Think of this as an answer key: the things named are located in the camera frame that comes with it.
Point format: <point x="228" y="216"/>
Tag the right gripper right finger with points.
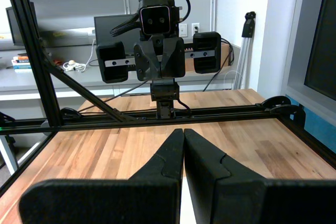
<point x="249" y="205"/>

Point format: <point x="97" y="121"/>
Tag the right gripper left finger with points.
<point x="105" y="203"/>

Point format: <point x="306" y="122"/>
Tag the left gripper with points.
<point x="113" y="51"/>

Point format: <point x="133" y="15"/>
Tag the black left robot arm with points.
<point x="165" y="90"/>

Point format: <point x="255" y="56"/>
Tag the white taskboard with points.
<point x="187" y="208"/>

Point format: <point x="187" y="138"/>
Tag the black computer monitor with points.
<point x="11" y="27"/>
<point x="103" y="30"/>

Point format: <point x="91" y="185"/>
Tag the brown cardboard box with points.
<point x="226" y="56"/>

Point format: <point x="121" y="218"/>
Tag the black and silver tripod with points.
<point x="248" y="27"/>

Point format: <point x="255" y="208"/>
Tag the stack of books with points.
<point x="19" y="64"/>

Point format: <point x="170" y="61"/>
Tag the grey office desk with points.
<point x="15" y="79"/>

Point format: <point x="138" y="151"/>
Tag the white wall outlet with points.
<point x="195" y="28"/>
<point x="183" y="30"/>

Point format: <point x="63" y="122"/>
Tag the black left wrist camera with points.
<point x="155" y="20"/>

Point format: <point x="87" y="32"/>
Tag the black aluminium frame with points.
<point x="33" y="51"/>

